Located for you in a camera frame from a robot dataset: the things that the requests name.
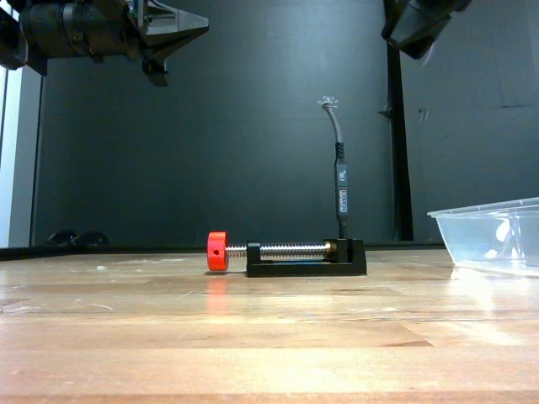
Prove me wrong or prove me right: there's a clear plastic container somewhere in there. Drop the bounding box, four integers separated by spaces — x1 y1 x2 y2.
426 196 539 279

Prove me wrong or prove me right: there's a black clamp with red knob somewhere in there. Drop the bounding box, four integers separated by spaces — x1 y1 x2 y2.
205 186 368 279

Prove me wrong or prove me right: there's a short black cable frayed end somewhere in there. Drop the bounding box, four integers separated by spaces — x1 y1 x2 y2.
315 95 351 189

